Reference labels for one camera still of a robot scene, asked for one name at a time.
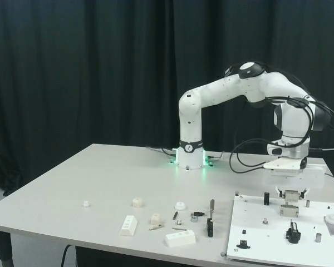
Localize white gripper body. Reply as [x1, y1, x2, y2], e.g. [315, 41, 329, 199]
[263, 165, 326, 191]

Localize grey waterproof plug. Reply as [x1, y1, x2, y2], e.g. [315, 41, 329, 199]
[283, 190, 302, 206]

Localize black D-SUB plug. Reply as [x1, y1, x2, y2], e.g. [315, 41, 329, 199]
[284, 219, 302, 245]

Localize white task board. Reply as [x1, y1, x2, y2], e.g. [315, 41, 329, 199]
[226, 191, 334, 262]

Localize black USB plug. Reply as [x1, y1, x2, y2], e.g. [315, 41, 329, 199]
[205, 199, 215, 238]

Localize white wedge holder with holes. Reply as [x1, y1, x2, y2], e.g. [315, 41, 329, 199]
[119, 215, 138, 236]
[164, 230, 197, 249]

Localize black curtains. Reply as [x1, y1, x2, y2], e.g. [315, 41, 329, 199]
[0, 0, 334, 197]

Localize black table leg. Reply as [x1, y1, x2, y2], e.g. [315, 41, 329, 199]
[0, 228, 12, 267]

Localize black looping cable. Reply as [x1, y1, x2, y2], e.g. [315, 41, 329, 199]
[229, 140, 279, 174]

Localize black base cable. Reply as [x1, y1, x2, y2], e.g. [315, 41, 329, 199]
[206, 151, 226, 165]
[146, 146, 176, 156]

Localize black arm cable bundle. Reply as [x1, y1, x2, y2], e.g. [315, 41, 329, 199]
[225, 63, 334, 131]

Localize black cable under table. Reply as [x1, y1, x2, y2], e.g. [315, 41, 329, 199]
[61, 244, 76, 267]

